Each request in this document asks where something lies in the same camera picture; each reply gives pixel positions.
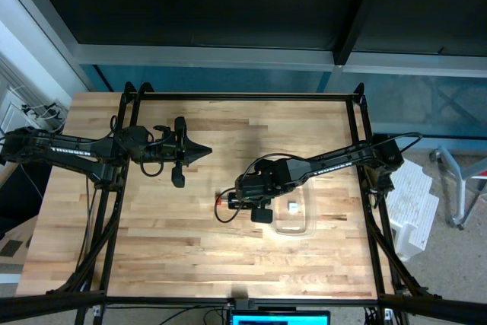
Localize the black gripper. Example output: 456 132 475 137
234 170 275 224
164 116 212 189

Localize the black clamp hub red knob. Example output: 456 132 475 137
214 193 252 212

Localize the clear plastic tub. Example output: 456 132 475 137
272 183 319 237

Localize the blue laptop screen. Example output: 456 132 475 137
228 310 331 325

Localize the white stepped foam block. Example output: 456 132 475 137
384 161 441 263

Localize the brown cardboard box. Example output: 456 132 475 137
0 215 39 265

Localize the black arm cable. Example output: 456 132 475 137
213 132 424 225
138 126 170 178

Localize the black metal table frame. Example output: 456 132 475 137
0 81 487 325

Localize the grey metal window rail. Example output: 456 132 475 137
74 43 487 78

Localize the black table-level camera box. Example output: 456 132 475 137
227 294 255 311

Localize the black white cable bundle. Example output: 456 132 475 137
18 102 68 128

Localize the black window post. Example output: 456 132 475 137
333 0 381 66

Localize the grey metal chair frame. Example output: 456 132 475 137
429 145 487 231

